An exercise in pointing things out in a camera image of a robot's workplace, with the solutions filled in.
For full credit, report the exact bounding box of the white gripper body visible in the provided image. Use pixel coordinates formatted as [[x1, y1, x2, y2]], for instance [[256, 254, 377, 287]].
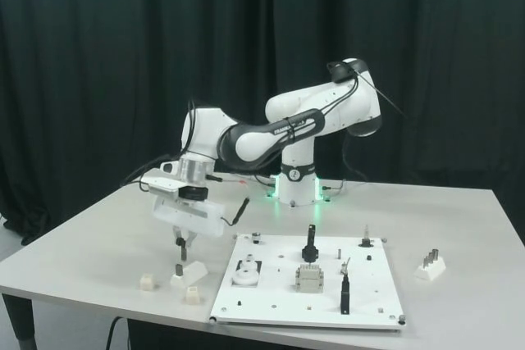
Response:
[[152, 195, 226, 239]]

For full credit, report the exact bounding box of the white long peg holder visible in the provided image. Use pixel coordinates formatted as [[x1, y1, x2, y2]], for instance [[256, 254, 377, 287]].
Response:
[[169, 260, 208, 288]]

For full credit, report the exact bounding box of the white round peg holder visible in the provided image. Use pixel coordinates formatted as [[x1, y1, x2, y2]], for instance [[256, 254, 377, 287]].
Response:
[[412, 257, 447, 283]]

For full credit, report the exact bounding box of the small white cube holder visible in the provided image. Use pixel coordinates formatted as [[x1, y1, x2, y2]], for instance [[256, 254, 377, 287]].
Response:
[[183, 285, 203, 306], [139, 272, 159, 292]]

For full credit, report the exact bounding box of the white large gear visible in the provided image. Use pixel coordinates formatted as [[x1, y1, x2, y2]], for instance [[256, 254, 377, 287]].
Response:
[[233, 268, 261, 287]]

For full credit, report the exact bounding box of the white task board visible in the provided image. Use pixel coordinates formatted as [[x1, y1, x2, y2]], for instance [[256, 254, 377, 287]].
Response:
[[208, 233, 405, 332]]

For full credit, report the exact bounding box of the black upright plug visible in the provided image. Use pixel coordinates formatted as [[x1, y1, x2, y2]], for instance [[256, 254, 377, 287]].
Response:
[[300, 224, 321, 265]]

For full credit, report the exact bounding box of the black USB plug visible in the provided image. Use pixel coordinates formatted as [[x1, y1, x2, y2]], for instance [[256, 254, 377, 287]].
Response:
[[339, 278, 354, 316]]

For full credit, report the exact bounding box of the metal bolt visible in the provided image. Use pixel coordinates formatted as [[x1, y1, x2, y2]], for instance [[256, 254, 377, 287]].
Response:
[[359, 225, 375, 248]]

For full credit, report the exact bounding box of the dark table leg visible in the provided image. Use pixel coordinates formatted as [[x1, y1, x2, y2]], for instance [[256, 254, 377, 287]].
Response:
[[1, 291, 34, 350]]

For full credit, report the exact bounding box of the black curtain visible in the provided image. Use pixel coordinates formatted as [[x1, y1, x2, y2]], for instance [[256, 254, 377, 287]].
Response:
[[0, 0, 525, 247]]

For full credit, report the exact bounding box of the black table cable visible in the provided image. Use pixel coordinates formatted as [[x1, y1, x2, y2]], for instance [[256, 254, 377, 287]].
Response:
[[208, 171, 277, 188]]

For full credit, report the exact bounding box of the black floor cable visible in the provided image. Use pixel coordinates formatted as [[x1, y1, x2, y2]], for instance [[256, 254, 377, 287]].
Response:
[[106, 316, 129, 350]]

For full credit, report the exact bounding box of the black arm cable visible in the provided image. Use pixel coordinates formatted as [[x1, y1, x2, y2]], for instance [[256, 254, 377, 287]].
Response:
[[286, 63, 408, 143]]

